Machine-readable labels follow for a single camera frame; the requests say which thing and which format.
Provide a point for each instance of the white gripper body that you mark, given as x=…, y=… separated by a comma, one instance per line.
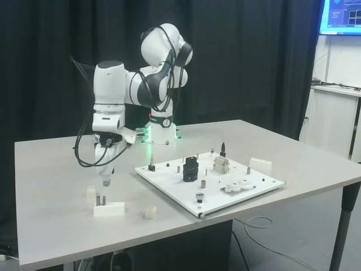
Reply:
x=105, y=169

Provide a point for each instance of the metal square peg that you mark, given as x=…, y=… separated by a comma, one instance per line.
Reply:
x=103, y=200
x=98, y=200

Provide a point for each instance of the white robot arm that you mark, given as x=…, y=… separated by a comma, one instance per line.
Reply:
x=110, y=84

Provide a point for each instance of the white peg holder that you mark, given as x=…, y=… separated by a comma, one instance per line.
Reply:
x=110, y=210

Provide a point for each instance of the small white cube holder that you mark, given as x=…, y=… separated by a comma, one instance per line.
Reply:
x=150, y=213
x=91, y=192

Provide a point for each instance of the metal bolt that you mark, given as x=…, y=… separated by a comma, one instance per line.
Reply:
x=151, y=168

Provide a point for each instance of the white task board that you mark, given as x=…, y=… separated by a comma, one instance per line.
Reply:
x=169, y=180

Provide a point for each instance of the black D-SUB plug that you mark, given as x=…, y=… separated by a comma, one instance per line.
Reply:
x=191, y=170

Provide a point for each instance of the beige metal connector block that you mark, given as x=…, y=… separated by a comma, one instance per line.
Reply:
x=221, y=166

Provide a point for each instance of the black waterproof plug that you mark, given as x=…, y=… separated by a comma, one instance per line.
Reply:
x=223, y=151

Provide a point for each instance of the white small gear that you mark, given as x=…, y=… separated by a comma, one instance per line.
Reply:
x=228, y=190

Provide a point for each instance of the white medium gear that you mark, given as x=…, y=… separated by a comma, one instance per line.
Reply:
x=235, y=188

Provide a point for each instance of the white large gear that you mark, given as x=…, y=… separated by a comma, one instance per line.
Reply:
x=245, y=185

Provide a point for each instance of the white holder with holes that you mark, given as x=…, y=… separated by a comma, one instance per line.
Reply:
x=260, y=164

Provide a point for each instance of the black curtains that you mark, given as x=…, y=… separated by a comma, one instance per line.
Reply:
x=253, y=70

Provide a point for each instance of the white cabinet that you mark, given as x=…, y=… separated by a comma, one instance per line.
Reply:
x=332, y=121

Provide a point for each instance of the dark grey table leg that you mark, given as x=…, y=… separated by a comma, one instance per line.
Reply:
x=342, y=226

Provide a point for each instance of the blue screen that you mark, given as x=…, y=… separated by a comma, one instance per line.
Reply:
x=341, y=17

